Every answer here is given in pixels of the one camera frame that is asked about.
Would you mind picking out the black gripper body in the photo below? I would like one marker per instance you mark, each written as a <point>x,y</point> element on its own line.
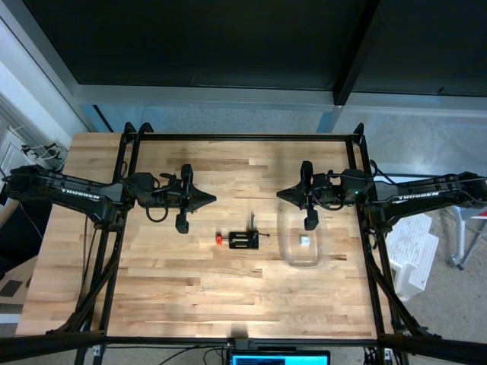
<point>327,194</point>
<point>167,197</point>

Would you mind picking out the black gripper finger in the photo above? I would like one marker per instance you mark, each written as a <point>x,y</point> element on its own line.
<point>293,199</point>
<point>293,192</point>
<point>201,194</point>
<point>201,201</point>

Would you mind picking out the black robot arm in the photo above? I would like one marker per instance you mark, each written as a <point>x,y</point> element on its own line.
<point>414,197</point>
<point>83,194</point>

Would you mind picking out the small white block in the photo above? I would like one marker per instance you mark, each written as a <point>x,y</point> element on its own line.
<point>304,240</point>

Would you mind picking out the clear plastic tub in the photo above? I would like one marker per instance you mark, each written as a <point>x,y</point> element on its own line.
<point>296,254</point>

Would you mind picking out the black vise with red knob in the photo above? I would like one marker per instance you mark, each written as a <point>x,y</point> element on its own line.
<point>253,243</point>

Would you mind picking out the white foam block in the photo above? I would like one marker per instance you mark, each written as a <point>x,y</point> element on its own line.
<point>411,247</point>

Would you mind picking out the power strip with plugs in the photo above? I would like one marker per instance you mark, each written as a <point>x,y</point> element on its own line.
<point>47,152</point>

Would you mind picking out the grey metal stand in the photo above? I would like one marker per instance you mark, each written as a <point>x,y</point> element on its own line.
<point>458,243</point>

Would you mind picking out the large black case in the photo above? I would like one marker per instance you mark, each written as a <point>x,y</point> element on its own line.
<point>19,235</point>

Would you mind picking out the laptop screen with blue edge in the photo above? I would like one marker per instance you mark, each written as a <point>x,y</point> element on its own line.
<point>277,359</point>

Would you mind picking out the cardboard box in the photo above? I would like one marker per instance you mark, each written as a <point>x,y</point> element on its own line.
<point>23,272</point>

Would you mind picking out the black partition post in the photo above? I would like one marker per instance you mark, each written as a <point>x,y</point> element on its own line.
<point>354,57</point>

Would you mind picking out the small black table camera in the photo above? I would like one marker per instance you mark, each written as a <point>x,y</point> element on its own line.
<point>240,338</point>

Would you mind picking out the black aluminium table frame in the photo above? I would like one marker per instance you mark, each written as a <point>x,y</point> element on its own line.
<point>45,342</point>

